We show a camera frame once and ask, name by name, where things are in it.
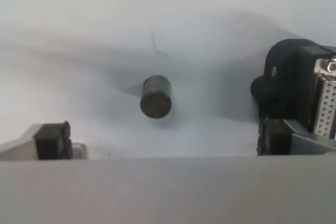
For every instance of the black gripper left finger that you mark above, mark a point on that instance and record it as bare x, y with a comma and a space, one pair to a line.
51, 140

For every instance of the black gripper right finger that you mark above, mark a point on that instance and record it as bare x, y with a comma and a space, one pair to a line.
275, 137

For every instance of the metal round peg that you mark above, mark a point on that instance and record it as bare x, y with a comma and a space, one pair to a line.
156, 98

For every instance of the white task board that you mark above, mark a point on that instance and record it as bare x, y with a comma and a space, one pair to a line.
78, 51

